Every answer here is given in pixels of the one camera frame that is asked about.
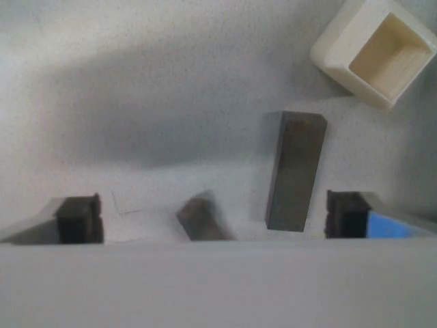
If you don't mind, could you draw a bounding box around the white task board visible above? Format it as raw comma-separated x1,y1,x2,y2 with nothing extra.
0,0,437,245

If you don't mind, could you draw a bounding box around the metal square peg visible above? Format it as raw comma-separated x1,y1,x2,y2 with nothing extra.
264,111,328,234

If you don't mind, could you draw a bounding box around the metal round peg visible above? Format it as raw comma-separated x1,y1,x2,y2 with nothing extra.
175,191,237,242

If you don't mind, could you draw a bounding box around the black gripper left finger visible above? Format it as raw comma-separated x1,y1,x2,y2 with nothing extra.
0,193,104,245

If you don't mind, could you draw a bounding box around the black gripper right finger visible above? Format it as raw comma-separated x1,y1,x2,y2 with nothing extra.
323,189,437,240

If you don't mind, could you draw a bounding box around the white square holder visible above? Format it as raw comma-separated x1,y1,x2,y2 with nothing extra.
309,0,437,111

